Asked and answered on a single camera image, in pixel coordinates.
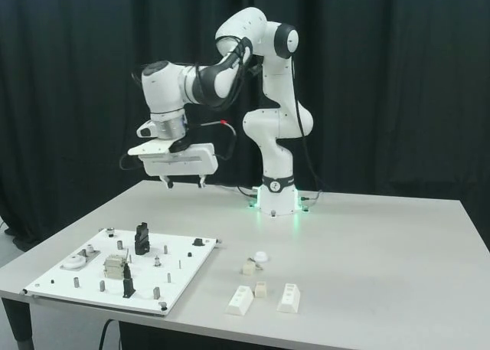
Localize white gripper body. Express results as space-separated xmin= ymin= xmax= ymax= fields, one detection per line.
xmin=138 ymin=142 xmax=220 ymax=178

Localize white large gear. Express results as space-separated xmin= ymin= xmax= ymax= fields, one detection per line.
xmin=63 ymin=256 xmax=87 ymax=271

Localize flat white mounting plate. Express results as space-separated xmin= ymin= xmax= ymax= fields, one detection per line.
xmin=128 ymin=139 xmax=181 ymax=158

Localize black D-SUB plug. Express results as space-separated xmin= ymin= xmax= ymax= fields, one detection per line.
xmin=132 ymin=221 xmax=151 ymax=256

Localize black USB plug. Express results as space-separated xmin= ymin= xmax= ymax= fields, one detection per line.
xmin=122 ymin=252 xmax=135 ymax=289

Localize white task board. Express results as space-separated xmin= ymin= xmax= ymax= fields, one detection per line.
xmin=21 ymin=227 xmax=222 ymax=317

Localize long white peg holder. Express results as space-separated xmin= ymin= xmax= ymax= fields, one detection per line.
xmin=276 ymin=283 xmax=302 ymax=313
xmin=225 ymin=284 xmax=253 ymax=316

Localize black curtain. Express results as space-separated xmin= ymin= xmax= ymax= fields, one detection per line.
xmin=0 ymin=0 xmax=490 ymax=247

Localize black table leg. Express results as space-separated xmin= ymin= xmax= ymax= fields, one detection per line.
xmin=2 ymin=298 xmax=31 ymax=350

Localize silver wrist ring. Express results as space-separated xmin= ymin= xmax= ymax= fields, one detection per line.
xmin=155 ymin=118 xmax=185 ymax=140

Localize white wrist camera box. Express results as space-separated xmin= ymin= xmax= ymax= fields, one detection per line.
xmin=136 ymin=120 xmax=158 ymax=140

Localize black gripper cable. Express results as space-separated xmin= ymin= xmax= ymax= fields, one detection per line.
xmin=119 ymin=150 xmax=145 ymax=171

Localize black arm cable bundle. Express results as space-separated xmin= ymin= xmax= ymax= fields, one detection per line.
xmin=193 ymin=35 xmax=265 ymax=110

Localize black cable under table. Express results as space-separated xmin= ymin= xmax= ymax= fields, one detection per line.
xmin=100 ymin=319 xmax=120 ymax=350

